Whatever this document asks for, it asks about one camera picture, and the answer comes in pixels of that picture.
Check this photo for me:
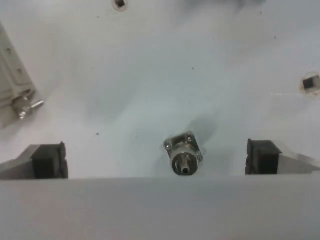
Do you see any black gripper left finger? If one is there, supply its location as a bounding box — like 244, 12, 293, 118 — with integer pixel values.
0, 141, 69, 180

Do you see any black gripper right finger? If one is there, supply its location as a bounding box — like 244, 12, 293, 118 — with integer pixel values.
244, 138, 320, 176

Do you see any white task board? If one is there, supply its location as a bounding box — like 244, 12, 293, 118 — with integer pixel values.
0, 0, 320, 180

